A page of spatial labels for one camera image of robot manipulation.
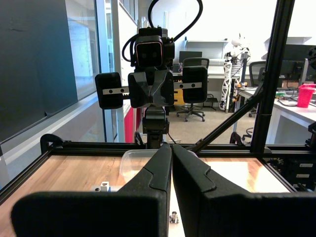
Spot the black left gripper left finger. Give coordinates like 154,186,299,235
11,144,173,237

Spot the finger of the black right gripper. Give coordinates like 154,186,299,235
151,72,174,108
128,72,152,109

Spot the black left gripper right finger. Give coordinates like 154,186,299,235
172,144,316,237

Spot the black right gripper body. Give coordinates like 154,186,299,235
95,66,208,110

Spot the yellow drawer cabinet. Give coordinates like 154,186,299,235
172,88,186,106

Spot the black mesh office chair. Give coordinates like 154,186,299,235
176,57,210,123

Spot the red partition panel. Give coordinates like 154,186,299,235
124,106,143,144

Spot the black computer monitor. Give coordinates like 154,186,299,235
179,51,203,64

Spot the black footrest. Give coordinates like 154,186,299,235
206,93,219,111

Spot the white desk with hutch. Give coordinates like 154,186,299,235
172,39,230,87

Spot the clear plastic tub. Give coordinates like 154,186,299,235
119,149,198,184

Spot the grey aluminium window ledge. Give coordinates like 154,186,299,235
0,91,104,173

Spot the white lattice robot figure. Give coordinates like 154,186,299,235
219,33,250,114

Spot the grey office chair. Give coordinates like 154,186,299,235
248,61,267,118

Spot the white work desk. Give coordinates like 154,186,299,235
238,86,316,147

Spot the black desk monitor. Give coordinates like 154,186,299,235
281,44,316,82

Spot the pink plastic container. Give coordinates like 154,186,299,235
297,83,316,109

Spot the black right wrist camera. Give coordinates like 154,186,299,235
134,35,164,69

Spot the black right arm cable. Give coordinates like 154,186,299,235
122,0,203,63

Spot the black aluminium table frame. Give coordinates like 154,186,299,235
0,0,316,205

